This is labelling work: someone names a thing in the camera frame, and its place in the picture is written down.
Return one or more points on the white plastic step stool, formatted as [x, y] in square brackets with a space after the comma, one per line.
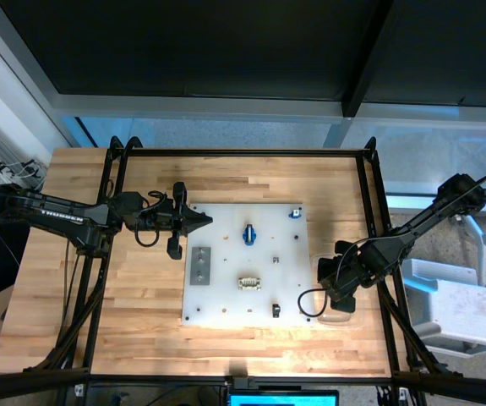
[466, 304]

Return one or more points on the blue laptop screen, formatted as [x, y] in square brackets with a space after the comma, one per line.
[282, 399]

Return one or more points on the white taskboard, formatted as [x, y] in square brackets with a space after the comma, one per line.
[234, 296]

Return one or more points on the beige connector housing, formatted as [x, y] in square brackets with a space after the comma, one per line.
[249, 284]

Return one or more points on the clear plastic tub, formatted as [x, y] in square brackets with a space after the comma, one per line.
[340, 320]

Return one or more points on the black wall post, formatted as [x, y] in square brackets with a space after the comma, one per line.
[365, 72]

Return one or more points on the grey window sill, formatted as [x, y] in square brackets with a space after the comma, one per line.
[183, 108]

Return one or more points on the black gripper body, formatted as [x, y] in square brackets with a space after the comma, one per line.
[344, 305]
[162, 220]

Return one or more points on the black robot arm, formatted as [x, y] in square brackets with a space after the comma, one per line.
[56, 213]
[416, 224]

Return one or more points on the blue clamp holder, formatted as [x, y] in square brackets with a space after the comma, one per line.
[249, 235]

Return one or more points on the black camera bracket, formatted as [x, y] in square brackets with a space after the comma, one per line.
[244, 382]

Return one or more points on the black table frame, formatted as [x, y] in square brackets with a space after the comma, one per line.
[35, 379]

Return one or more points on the white chair frame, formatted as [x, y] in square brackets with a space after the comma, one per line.
[483, 258]

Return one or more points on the grey metal bar plate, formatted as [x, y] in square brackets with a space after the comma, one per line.
[194, 266]

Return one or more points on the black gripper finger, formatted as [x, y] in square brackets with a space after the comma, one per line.
[194, 215]
[328, 277]
[194, 225]
[327, 263]

